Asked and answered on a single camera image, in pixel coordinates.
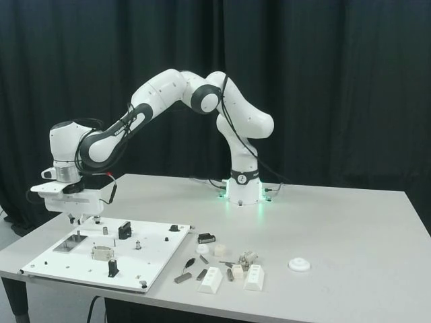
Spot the white task board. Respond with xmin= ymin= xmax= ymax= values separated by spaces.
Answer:
xmin=19 ymin=216 xmax=195 ymax=287

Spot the flat white mount plate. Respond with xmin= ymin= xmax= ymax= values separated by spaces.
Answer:
xmin=30 ymin=183 xmax=65 ymax=196

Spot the black cable under table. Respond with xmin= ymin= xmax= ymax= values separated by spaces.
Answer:
xmin=87 ymin=295 xmax=109 ymax=323

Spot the black base cable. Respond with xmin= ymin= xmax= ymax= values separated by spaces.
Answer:
xmin=189 ymin=176 xmax=230 ymax=190
xmin=261 ymin=182 xmax=288 ymax=196

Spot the white peg holder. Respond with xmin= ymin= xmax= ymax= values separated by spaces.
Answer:
xmin=197 ymin=266 xmax=224 ymax=293
xmin=242 ymin=264 xmax=267 ymax=291

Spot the black curtain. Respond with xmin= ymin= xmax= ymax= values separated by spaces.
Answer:
xmin=0 ymin=0 xmax=431 ymax=229

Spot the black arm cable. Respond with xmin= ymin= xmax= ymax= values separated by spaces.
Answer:
xmin=72 ymin=75 xmax=261 ymax=179

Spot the white large gear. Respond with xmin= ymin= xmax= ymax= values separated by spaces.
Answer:
xmin=288 ymin=256 xmax=312 ymax=272

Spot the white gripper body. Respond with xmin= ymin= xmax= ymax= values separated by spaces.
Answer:
xmin=43 ymin=187 xmax=106 ymax=215

